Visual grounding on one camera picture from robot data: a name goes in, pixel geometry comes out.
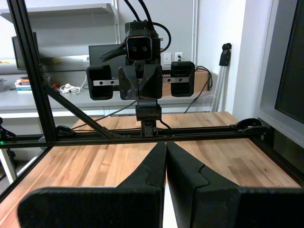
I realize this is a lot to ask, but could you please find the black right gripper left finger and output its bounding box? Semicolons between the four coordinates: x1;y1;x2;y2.
18;141;167;228

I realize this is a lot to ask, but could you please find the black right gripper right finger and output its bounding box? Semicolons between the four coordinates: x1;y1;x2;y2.
166;141;304;228

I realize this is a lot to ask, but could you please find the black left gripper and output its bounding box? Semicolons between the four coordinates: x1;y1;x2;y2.
85;61;196;100

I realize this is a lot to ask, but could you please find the white task board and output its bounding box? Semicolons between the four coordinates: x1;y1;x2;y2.
163;182;178;228

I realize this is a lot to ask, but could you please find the wooden box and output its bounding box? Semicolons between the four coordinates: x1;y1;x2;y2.
161;68;212;98

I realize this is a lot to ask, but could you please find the black and silver tripod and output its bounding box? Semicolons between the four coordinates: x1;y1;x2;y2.
212;42;233;113

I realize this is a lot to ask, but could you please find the stack of books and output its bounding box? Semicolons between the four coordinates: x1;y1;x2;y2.
14;79;33;91

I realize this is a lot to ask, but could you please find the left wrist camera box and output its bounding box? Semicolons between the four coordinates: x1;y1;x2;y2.
125;37;153;61

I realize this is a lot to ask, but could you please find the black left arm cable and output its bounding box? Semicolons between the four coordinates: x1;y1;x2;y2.
101;44;127;63

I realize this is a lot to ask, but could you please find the coiled white cable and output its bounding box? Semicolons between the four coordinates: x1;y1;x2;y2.
59;83;82;95

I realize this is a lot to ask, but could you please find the white wall shelf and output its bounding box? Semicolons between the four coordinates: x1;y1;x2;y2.
0;2;119;43

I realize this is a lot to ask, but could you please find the black aluminium table frame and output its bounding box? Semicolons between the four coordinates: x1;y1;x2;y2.
0;0;304;190

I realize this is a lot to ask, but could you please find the grey glass wall frame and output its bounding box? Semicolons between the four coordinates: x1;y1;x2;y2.
257;0;304;143

